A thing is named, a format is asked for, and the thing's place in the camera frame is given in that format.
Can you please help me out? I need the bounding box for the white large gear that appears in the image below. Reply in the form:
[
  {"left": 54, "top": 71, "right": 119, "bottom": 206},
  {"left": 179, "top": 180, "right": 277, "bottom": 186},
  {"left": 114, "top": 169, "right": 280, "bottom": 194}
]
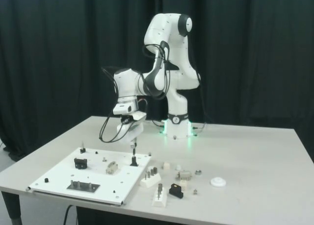
[{"left": 210, "top": 176, "right": 227, "bottom": 188}]

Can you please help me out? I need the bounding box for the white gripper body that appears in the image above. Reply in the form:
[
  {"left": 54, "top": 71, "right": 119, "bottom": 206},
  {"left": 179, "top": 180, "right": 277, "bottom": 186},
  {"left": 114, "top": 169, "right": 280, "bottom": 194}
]
[{"left": 116, "top": 123, "right": 144, "bottom": 144}]

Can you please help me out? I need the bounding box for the black D-SUB plug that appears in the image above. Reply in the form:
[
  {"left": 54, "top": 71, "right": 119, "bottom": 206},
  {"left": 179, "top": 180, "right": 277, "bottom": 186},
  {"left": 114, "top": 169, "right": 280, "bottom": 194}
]
[{"left": 168, "top": 183, "right": 184, "bottom": 199}]

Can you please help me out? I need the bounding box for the white task board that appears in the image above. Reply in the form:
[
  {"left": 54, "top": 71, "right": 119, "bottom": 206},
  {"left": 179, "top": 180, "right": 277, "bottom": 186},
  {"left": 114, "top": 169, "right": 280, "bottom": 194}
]
[{"left": 26, "top": 147, "right": 152, "bottom": 207}]

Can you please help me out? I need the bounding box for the black table leg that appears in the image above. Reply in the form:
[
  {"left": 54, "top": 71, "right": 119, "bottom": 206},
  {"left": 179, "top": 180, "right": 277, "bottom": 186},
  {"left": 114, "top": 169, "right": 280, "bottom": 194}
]
[{"left": 1, "top": 191, "right": 21, "bottom": 225}]

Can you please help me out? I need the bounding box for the black curtain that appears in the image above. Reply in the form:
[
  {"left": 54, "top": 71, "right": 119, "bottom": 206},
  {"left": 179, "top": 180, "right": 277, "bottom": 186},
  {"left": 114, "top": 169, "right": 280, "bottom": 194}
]
[{"left": 0, "top": 0, "right": 314, "bottom": 162}]

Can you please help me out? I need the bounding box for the white round peg holder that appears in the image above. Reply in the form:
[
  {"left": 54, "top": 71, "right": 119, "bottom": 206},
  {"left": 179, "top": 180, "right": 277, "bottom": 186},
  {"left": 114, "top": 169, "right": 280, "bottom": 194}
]
[{"left": 152, "top": 192, "right": 169, "bottom": 208}]

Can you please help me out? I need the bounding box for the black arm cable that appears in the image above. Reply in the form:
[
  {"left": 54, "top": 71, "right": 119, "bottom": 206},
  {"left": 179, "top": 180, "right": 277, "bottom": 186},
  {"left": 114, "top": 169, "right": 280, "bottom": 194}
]
[{"left": 99, "top": 44, "right": 172, "bottom": 144}]

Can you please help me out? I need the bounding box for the grey waterproof plug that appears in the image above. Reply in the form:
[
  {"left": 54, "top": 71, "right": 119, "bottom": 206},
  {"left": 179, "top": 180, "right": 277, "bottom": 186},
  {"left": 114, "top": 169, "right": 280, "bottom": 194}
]
[{"left": 175, "top": 170, "right": 192, "bottom": 182}]

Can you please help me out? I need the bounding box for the white square peg holder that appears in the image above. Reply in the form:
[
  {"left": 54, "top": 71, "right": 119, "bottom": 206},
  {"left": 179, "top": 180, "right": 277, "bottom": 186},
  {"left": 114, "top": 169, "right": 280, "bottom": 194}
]
[{"left": 139, "top": 172, "right": 162, "bottom": 189}]

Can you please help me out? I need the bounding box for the black base cable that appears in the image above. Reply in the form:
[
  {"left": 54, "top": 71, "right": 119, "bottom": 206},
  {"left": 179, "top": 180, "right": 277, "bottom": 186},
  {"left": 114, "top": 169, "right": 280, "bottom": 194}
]
[{"left": 151, "top": 119, "right": 168, "bottom": 129}]

